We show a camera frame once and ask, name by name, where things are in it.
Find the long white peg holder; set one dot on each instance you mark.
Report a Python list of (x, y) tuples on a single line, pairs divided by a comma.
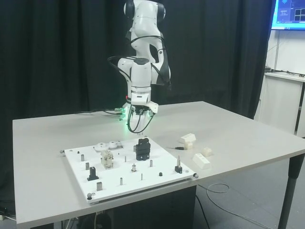
[(188, 138)]

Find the white sloped peg holder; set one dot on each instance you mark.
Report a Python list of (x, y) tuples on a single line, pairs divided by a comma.
[(202, 161)]

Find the white cabinet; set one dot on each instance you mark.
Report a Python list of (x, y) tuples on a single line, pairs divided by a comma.
[(278, 100)]

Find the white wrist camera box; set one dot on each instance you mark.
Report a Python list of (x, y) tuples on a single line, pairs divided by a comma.
[(140, 98)]

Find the thin black tool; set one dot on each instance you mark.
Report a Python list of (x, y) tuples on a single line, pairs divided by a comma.
[(178, 148)]

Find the black curtain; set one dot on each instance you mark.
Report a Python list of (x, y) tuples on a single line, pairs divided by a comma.
[(47, 47)]

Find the beige waterproof plug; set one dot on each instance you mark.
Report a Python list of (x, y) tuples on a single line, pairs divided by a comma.
[(106, 159)]

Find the metal BNC plug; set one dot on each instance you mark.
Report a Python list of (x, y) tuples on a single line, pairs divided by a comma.
[(134, 168)]

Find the blue screen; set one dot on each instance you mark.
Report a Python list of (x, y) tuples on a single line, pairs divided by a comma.
[(289, 14)]

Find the small white cube holder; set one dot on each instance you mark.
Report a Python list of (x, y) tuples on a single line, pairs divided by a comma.
[(190, 145), (207, 152)]

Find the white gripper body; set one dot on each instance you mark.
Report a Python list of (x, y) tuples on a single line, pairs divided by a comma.
[(141, 121)]

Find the black D-SUB plug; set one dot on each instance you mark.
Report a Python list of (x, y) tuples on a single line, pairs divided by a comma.
[(142, 150)]

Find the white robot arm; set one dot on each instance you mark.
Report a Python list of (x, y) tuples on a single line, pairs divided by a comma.
[(143, 23)]

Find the white small gear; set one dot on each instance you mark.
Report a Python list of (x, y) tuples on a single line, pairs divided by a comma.
[(120, 144)]

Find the white task board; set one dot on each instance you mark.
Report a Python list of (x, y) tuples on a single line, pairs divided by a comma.
[(143, 183)]

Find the white medium gear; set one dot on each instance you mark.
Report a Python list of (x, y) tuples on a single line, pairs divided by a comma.
[(112, 144)]

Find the large metal square peg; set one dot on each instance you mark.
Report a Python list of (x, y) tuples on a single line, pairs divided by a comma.
[(98, 186)]

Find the black table leg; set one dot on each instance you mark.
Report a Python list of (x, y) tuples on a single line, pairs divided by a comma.
[(289, 190)]

